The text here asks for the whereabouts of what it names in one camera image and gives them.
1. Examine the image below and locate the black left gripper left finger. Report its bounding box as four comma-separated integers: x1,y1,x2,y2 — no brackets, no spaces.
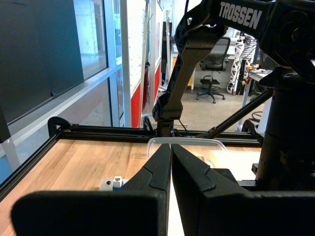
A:
10,143,172,236

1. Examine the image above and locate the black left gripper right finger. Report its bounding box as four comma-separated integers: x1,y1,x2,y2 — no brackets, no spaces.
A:
171,143,315,236

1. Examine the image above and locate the blue white terminal connector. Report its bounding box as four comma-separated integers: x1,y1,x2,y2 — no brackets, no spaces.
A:
99,175,126,192

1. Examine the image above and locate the white board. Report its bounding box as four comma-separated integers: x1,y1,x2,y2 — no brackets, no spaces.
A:
168,149,263,236

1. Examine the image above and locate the clear plastic tub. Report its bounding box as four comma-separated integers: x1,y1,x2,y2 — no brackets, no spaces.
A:
147,137,228,162

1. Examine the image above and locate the red panel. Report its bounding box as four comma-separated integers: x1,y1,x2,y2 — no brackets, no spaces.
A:
130,83,142,128
154,64,162,101

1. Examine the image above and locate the black office chair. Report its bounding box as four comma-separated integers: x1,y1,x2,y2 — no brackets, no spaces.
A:
196,36,232,104

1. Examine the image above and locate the white desk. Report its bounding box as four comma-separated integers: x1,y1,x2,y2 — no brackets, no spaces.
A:
236,68,274,133

